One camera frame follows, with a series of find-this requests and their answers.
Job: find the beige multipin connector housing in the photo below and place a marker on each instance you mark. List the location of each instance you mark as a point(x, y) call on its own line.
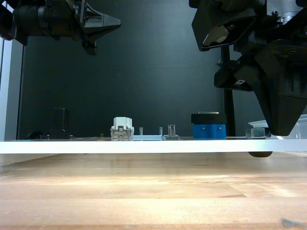
point(121, 129)

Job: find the small black clamp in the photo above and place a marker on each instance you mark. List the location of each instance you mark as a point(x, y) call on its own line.
point(60, 119)

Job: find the silver screw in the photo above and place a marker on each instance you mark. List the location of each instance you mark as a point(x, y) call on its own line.
point(141, 131)
point(160, 131)

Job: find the black metal frame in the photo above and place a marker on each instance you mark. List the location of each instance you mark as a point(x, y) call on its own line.
point(227, 107)

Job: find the white board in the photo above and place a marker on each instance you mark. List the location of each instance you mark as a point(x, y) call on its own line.
point(144, 146)

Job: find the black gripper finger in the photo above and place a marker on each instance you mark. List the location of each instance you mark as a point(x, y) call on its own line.
point(283, 100)
point(105, 21)
point(98, 32)

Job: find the clear plastic tub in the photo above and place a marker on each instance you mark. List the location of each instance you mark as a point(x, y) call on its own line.
point(301, 130)

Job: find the blue and black connector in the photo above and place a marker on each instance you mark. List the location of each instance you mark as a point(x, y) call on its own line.
point(208, 130)

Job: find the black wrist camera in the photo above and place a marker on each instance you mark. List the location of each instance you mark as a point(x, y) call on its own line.
point(216, 19)

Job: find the black M12 bolt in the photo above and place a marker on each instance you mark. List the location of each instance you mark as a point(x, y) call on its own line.
point(260, 154)

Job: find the silver M12 hex nut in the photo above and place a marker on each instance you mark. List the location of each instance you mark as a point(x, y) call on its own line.
point(255, 133)

